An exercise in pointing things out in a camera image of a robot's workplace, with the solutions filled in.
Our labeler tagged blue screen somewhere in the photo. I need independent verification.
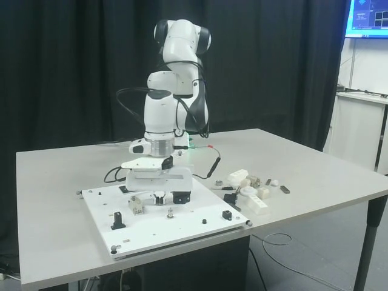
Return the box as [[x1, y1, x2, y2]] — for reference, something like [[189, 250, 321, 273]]
[[344, 0, 388, 39]]

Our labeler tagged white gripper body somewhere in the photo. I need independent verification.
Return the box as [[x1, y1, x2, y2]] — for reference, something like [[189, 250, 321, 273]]
[[125, 164, 195, 198]]

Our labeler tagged white large gear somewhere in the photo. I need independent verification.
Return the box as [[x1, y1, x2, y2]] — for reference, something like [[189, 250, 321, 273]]
[[238, 186, 258, 202]]

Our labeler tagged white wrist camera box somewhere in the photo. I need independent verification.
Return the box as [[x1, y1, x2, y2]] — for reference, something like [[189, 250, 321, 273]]
[[129, 139, 152, 157]]

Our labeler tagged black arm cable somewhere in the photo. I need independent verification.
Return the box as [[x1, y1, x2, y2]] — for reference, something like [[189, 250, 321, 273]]
[[104, 59, 212, 184]]

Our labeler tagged long white peg holder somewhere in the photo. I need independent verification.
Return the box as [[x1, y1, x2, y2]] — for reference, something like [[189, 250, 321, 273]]
[[244, 195, 270, 215]]

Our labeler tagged dark table leg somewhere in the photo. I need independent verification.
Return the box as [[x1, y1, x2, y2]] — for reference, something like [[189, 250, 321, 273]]
[[354, 198, 383, 291]]

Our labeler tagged grey floor cable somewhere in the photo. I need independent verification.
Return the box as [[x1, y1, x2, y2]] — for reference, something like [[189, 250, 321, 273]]
[[262, 232, 358, 273]]

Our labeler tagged black curtain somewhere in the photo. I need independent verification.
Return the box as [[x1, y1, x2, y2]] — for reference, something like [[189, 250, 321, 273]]
[[0, 0, 354, 166]]

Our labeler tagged white cabinet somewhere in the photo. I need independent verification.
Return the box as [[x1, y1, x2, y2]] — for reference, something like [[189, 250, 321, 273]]
[[329, 89, 388, 176]]

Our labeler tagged white task board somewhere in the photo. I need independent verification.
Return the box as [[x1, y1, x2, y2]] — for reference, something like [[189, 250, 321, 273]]
[[75, 179, 254, 262]]

